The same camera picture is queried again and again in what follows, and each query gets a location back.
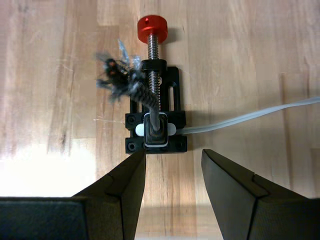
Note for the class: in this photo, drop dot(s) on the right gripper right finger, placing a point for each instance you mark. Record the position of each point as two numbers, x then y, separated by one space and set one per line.
250 212

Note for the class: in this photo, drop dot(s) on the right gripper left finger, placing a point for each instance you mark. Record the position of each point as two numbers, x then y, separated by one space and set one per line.
87 217

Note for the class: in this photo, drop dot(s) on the white receptacle socket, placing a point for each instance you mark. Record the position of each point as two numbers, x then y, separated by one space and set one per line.
139 131

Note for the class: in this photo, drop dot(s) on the black vise clamp red knob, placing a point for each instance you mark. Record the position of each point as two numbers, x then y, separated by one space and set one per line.
175 75

